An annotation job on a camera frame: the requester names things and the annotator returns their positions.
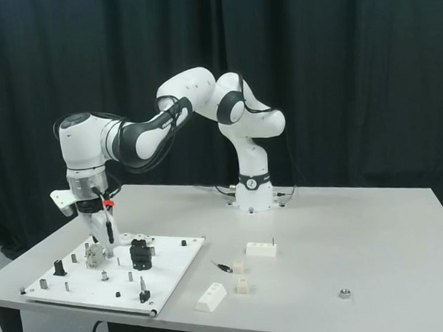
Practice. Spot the metal BNC plug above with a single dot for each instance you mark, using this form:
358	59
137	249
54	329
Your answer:
104	276

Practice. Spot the metal square peg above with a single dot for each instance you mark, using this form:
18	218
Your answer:
44	284

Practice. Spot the white task board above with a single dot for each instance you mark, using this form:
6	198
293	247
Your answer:
167	273

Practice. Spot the metal bolt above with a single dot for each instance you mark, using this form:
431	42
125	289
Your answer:
142	284

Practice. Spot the small black plug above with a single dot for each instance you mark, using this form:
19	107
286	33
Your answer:
223	267

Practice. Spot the white round-hole peg holder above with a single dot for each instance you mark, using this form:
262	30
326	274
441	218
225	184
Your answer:
261	250

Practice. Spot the white plastic gear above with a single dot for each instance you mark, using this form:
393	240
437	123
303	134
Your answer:
125	238
146	238

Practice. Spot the black curtain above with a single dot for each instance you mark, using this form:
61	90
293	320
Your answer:
52	52

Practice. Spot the metal nut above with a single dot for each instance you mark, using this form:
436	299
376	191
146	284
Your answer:
342	293

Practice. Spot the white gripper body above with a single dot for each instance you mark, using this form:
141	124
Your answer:
98	228

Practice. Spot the black D-SUB plug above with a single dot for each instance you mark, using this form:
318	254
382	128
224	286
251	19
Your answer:
140	254

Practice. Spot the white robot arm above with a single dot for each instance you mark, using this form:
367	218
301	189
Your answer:
188	89

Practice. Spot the small white cube holder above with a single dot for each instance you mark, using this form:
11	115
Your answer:
242	286
238	267

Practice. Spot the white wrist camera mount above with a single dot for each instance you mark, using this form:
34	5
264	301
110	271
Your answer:
63	202

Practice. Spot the thin black rod red tag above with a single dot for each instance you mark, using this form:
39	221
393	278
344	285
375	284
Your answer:
109	231

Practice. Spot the white square-hole peg holder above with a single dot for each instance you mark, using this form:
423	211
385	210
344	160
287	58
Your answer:
210	298

